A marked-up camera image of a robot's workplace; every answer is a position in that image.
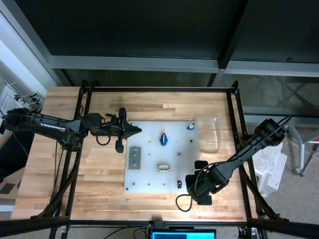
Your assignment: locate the black aluminium frame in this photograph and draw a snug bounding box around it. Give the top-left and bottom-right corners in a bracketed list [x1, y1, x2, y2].
[0, 80, 319, 239]

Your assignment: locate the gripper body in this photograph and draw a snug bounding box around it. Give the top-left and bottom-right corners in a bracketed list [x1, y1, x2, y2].
[99, 107, 129, 153]
[194, 161, 229, 206]

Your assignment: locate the blue laptop screen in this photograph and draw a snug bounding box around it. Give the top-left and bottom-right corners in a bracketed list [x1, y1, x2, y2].
[149, 229, 217, 239]

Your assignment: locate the white foam block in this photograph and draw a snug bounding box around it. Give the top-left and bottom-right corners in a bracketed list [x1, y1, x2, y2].
[251, 143, 287, 199]

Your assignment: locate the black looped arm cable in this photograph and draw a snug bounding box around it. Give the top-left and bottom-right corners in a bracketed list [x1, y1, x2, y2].
[175, 193, 194, 212]
[95, 133, 112, 146]

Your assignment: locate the clear plastic tub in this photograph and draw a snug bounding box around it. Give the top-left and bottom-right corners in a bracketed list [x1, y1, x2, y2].
[195, 116, 221, 154]

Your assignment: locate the black table camera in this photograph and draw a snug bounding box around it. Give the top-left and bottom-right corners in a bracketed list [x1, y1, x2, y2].
[151, 217, 167, 229]

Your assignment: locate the white task board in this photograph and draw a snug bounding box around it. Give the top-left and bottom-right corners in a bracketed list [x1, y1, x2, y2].
[123, 120, 203, 194]

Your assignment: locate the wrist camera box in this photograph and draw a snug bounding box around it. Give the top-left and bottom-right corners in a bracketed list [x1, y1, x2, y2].
[185, 174, 200, 197]

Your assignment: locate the grey metal stand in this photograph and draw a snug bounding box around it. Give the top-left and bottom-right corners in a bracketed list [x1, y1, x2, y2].
[284, 123, 319, 177]

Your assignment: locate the grey metal plate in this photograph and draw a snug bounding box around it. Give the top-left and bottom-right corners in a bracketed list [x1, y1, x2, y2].
[127, 146, 142, 170]

